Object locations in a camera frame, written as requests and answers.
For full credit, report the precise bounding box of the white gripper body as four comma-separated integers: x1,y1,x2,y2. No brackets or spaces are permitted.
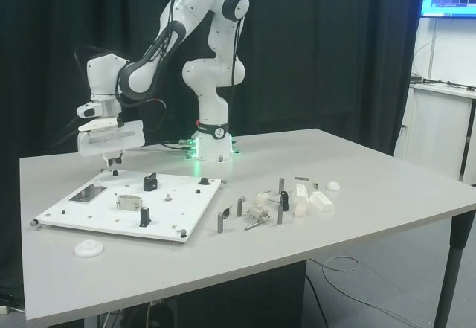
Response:
77,119,146,158

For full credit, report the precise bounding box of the black D-SUB plug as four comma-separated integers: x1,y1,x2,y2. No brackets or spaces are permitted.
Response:
142,171,158,192

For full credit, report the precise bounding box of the white task board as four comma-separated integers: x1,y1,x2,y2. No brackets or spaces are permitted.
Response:
30,168,227,245

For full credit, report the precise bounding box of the white large gear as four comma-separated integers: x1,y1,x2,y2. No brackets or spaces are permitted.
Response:
74,239,106,259

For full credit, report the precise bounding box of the white metal plug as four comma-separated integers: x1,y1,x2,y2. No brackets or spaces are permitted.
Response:
248,205,270,225

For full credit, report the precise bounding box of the tall white holder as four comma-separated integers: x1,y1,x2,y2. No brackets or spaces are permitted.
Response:
294,183,310,205

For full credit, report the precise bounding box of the wide white holder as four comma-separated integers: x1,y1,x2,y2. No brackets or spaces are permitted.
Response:
309,190,335,214

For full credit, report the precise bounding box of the black curtain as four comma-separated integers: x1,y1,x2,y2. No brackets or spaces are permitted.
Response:
0,0,431,306

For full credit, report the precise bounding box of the white cabinet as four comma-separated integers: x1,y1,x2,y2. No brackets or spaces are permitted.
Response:
393,80,476,187

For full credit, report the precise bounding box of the black table leg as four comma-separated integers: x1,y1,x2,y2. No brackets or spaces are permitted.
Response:
434,208,476,328

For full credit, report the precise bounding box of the black cable at robot foot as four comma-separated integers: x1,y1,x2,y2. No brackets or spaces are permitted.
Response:
126,140,196,156

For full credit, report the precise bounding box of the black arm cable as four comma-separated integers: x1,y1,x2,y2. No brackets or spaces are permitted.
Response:
73,0,247,128

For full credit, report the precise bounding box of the grey floor cable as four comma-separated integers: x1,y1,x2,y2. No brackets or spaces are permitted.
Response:
318,255,437,328

